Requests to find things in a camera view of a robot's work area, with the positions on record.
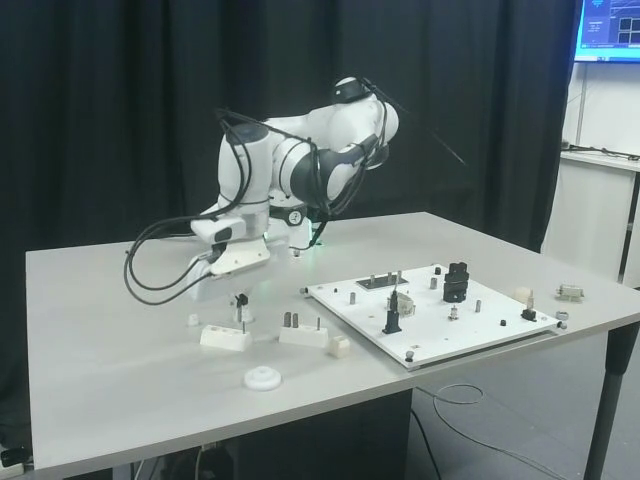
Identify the white medium gear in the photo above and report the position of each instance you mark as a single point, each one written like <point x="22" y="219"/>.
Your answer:
<point x="250" y="319"/>

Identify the white cabinet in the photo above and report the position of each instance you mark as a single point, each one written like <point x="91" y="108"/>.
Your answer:
<point x="595" y="215"/>

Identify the thick metal square peg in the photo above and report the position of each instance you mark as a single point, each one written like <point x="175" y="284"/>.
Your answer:
<point x="295" y="321"/>
<point x="287" y="321"/>

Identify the metal D-SUB connector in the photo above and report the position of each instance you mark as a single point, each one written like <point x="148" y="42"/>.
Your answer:
<point x="564" y="292"/>

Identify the black and metal upright plug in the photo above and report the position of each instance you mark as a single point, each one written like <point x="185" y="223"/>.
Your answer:
<point x="529" y="312"/>

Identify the flat white mounting plate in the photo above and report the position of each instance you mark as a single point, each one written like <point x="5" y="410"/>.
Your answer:
<point x="240" y="260"/>

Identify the black D-SUB plug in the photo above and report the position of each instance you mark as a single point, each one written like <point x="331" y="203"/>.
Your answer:
<point x="455" y="282"/>

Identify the white peg holder square holes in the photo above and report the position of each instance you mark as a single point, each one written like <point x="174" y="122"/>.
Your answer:
<point x="302" y="336"/>

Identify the white task board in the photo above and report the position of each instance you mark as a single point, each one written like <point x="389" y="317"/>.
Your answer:
<point x="450" y="335"/>

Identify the white peg holder round holes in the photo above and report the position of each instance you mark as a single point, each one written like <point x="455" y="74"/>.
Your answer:
<point x="222" y="340"/>

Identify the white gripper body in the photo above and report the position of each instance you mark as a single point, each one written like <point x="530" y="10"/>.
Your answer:
<point x="225" y="285"/>

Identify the white box with dark window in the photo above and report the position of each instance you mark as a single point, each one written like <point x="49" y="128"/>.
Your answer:
<point x="215" y="230"/>

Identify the blue screen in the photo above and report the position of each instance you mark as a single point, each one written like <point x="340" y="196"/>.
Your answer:
<point x="607" y="30"/>

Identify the black table leg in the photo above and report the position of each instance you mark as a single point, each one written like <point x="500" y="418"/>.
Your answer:
<point x="607" y="410"/>

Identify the black USB plug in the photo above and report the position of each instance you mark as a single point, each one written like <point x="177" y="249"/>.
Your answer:
<point x="392" y="315"/>

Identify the small white cube holder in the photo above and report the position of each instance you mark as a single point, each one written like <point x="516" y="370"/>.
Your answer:
<point x="523" y="294"/>
<point x="338" y="347"/>

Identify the metal BNC plug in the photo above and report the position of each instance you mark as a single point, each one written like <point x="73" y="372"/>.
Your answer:
<point x="455" y="313"/>

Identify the white large gear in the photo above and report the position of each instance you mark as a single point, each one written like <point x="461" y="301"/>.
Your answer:
<point x="263" y="379"/>

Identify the metal hex nut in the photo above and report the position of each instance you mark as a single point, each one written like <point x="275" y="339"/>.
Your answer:
<point x="563" y="315"/>

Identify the black curtain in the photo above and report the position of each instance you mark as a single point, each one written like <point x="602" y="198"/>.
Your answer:
<point x="125" y="100"/>

